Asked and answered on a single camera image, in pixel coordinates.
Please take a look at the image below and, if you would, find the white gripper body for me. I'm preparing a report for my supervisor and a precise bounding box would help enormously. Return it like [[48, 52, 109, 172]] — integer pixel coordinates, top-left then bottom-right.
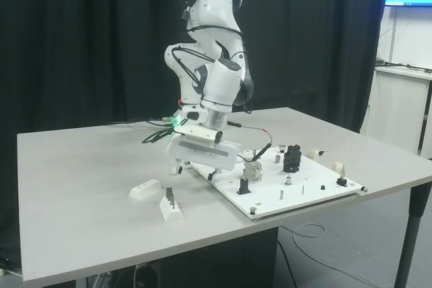
[[165, 132, 242, 171]]

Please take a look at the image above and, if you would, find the empty white peg holder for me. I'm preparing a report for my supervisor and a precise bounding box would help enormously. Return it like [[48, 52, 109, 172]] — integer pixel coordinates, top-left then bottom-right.
[[128, 178, 162, 198]]

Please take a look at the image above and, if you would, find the white square peg holder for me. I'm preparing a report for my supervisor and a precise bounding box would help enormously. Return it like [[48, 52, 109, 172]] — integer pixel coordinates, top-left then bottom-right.
[[158, 196, 185, 223]]

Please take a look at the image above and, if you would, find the small black upright plug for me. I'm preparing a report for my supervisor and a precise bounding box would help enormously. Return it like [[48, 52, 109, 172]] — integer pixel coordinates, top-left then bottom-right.
[[238, 177, 252, 195]]

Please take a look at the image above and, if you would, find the grey metal connector block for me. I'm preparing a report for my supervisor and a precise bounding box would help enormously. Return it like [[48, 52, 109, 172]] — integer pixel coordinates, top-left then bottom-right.
[[243, 161, 263, 183]]

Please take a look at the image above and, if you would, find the white task board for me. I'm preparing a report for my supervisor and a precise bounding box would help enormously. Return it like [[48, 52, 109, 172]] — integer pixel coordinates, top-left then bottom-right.
[[188, 144, 369, 222]]

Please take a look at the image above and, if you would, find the black D-SUB plug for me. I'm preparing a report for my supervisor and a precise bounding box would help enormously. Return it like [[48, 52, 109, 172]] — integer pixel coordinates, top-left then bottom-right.
[[283, 144, 302, 173]]

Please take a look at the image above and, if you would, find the black curtain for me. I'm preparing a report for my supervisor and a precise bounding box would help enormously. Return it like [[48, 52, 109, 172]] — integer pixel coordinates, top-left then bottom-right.
[[0, 0, 392, 140]]

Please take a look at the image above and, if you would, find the white cabinet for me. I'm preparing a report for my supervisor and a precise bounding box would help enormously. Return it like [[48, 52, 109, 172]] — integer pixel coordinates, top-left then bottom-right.
[[366, 64, 432, 161]]

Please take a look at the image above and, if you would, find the dark table leg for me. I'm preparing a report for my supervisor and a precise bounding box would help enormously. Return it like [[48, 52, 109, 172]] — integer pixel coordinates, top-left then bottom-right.
[[395, 181, 427, 288]]

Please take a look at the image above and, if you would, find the thin black rod on wire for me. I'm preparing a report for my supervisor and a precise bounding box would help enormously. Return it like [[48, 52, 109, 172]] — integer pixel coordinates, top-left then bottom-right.
[[227, 119, 273, 163]]

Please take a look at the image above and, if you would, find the black table cable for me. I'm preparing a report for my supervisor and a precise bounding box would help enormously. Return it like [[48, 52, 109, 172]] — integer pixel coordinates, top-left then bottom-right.
[[107, 116, 176, 144]]

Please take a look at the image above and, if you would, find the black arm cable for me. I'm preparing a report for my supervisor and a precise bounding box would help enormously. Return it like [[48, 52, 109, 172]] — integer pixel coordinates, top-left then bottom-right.
[[170, 14, 253, 113]]

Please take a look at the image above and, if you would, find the grey floor cable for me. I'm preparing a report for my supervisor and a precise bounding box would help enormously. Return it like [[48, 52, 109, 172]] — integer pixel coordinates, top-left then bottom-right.
[[279, 223, 401, 288]]

